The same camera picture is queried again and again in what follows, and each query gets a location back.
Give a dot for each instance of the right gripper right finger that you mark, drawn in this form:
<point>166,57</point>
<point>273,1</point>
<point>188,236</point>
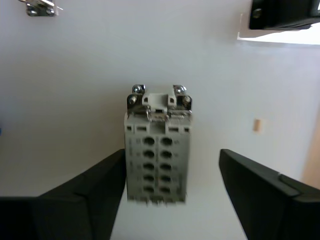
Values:
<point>275,212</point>

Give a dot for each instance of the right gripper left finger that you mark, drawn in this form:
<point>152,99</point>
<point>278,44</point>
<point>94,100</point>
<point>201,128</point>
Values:
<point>62,215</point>

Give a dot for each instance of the grey HAN10E connector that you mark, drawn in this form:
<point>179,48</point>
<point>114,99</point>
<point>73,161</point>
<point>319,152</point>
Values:
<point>157,160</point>

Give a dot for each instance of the grey HAN10E hub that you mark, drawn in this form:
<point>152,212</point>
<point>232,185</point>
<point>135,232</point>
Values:
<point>136,88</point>

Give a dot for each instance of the white plastic board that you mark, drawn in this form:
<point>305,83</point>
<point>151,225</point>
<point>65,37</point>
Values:
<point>75,75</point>

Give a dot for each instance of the black socket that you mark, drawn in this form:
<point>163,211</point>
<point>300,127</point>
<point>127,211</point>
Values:
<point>282,15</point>

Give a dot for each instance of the small silver socket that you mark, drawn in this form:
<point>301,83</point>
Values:
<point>41,8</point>

